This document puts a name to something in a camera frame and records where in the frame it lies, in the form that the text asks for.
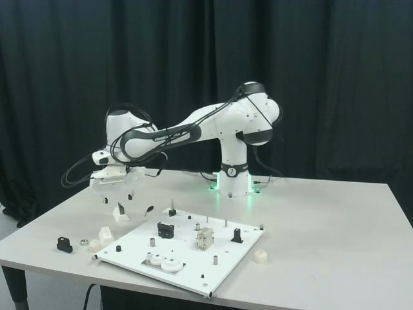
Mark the black cable under table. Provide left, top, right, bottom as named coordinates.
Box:
left=84, top=282, right=98, bottom=310

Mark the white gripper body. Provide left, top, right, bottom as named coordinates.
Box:
left=89, top=170, right=145, bottom=196

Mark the black table leg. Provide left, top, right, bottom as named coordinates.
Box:
left=1, top=264, right=27, bottom=310

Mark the black curtain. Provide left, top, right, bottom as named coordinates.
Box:
left=0, top=0, right=413, bottom=223

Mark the white task board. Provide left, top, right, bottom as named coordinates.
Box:
left=92, top=207, right=266, bottom=298

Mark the black D-SUB plug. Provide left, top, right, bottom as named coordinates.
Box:
left=55, top=236, right=74, bottom=253

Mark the white slanted plug holder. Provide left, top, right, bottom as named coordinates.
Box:
left=97, top=226, right=114, bottom=247

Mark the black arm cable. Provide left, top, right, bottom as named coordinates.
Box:
left=61, top=82, right=285, bottom=190

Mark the white peg holder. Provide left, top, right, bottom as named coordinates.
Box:
left=112, top=206, right=131, bottom=223

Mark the white large gear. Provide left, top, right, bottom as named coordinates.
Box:
left=161, top=256, right=179, bottom=272

